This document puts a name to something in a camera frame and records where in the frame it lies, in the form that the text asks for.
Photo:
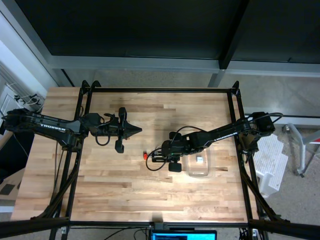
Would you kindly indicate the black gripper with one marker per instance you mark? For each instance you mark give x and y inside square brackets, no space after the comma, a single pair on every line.
[110,130]
[175,167]

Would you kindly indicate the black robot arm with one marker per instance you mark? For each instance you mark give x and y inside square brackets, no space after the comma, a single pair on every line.
[50,126]
[225,133]

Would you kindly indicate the clear plastic tub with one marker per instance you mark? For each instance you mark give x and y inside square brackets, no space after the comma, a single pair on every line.
[200,172]

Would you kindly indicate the white sticker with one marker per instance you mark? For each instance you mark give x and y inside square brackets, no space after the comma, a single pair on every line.
[199,159]

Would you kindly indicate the black vise orange knob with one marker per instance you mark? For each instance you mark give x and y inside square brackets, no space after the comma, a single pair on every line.
[145,155]

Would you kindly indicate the laptop screen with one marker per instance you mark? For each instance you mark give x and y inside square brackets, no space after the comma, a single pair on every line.
[182,236]

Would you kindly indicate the power strip with plugs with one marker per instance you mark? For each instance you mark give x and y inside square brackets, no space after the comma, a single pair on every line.
[32,106]

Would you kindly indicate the grey metal stand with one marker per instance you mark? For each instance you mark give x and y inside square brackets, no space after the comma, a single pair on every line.
[300,165]

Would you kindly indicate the cardboard box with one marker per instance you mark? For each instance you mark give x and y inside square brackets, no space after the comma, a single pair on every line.
[12,185]

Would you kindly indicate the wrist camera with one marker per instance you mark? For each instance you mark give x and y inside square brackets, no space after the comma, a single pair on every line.
[167,148]
[92,120]

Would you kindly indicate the black metal frame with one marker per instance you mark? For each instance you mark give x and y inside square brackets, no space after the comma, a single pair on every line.
[160,90]

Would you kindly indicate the low camera on mount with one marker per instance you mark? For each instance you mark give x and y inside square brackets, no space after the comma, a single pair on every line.
[158,223]

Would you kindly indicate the grey metal partition frame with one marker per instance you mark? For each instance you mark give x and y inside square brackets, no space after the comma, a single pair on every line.
[125,62]

